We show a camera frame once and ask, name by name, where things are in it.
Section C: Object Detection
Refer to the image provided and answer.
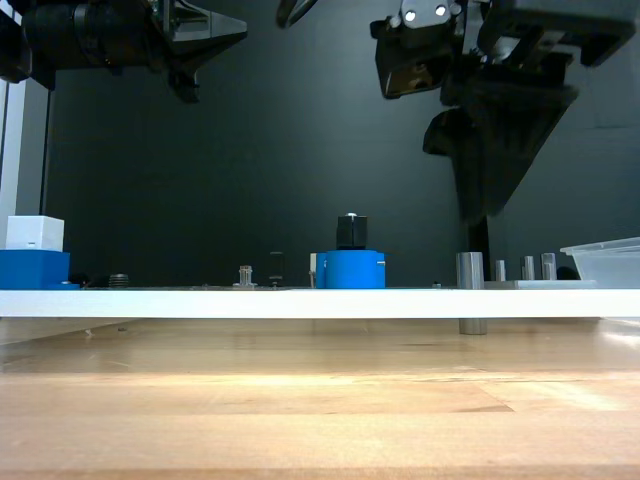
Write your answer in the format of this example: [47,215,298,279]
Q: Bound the large steel cylinder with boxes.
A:
[455,252,487,335]

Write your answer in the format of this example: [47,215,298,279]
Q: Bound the white taskboard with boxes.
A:
[0,287,640,321]

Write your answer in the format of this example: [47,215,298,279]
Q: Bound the grey peg block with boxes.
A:
[483,278,599,291]

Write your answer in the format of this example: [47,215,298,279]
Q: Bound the clear plastic tub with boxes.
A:
[559,236,640,292]

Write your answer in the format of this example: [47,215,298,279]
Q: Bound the black plug silver top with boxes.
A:
[336,212,370,251]

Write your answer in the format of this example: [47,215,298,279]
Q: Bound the blue round holder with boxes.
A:
[315,248,388,290]

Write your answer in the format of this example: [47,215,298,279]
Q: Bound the white cube connector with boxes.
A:
[5,214,66,252]

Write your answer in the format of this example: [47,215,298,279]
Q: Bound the blue mounting block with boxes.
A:
[0,248,81,291]

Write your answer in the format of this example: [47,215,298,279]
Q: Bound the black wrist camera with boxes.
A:
[370,0,459,100]

